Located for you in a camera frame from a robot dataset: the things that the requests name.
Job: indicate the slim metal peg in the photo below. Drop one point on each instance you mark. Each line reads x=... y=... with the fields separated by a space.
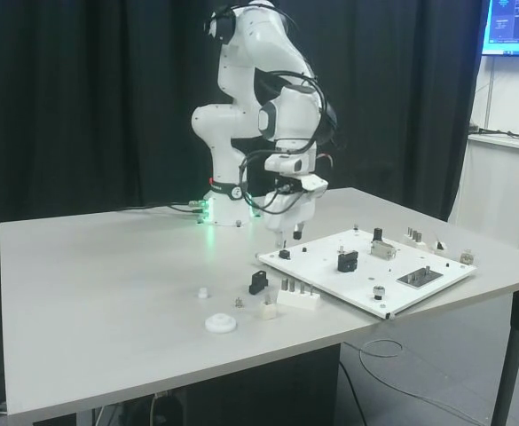
x=267 y=297

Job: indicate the metal BNC plug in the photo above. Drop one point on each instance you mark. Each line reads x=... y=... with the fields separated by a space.
x=378 y=293

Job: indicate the white small gear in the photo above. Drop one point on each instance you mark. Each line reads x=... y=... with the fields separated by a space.
x=202 y=294

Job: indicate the white stepped peg holder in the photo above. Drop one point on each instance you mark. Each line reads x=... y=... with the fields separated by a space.
x=414 y=242

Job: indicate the white task board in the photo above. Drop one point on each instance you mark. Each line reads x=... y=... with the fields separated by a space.
x=365 y=279

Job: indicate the black D-SUB plug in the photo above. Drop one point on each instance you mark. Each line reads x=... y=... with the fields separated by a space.
x=259 y=284

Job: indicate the small white peg holder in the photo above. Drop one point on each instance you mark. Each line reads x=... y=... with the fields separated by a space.
x=268 y=312

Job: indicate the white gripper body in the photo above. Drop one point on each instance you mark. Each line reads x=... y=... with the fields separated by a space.
x=290 y=210

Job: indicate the dark grey table leg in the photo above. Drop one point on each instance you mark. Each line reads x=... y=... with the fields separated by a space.
x=514 y=355

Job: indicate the blue screen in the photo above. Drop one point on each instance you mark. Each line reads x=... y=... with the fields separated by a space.
x=514 y=26

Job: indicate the white plug holder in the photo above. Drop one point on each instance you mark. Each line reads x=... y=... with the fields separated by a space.
x=438 y=247

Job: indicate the black curtain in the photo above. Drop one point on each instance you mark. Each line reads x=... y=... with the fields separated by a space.
x=86 y=111

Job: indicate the white large gear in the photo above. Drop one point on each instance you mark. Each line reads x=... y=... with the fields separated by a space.
x=220 y=324

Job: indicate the long white peg holder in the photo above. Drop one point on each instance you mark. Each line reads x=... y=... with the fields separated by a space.
x=299 y=302

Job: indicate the metal round peg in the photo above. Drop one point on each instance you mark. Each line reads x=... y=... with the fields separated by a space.
x=410 y=232
x=418 y=234

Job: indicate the white cabinet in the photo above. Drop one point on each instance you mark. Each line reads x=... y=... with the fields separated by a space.
x=498 y=191

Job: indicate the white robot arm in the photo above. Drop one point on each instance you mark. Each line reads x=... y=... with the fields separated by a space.
x=228 y=124

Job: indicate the metal waterproof plug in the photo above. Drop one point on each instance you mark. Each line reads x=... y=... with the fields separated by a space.
x=469 y=258

